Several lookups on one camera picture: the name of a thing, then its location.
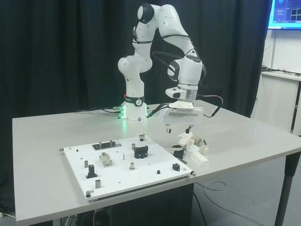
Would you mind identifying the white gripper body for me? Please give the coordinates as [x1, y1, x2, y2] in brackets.
[160, 106, 204, 126]

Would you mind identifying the long white peg holder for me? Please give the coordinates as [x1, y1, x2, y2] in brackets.
[189, 152, 210, 167]

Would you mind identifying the white large gear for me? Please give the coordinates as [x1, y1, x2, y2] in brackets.
[185, 145, 200, 156]

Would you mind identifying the black D-SUB plug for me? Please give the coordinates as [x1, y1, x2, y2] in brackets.
[134, 145, 150, 159]

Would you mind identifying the white task board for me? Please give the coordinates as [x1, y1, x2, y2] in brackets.
[61, 136, 196, 202]

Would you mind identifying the black USB plug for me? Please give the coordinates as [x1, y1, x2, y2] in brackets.
[86, 165, 97, 179]

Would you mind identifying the white cabinet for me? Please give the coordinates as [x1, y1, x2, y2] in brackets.
[253, 70, 301, 137]

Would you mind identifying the black table leg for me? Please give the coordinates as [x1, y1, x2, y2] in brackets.
[274, 154, 296, 226]

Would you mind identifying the black curtain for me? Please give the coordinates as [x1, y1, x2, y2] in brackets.
[0, 0, 273, 205]

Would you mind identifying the blue screen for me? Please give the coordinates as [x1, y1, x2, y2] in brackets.
[267, 0, 301, 31]

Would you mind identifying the black base cable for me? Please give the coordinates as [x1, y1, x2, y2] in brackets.
[101, 106, 124, 116]

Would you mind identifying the grey floor cable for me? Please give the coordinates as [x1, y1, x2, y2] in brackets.
[197, 180, 280, 216]

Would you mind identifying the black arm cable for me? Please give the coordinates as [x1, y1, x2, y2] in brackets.
[131, 25, 207, 104]

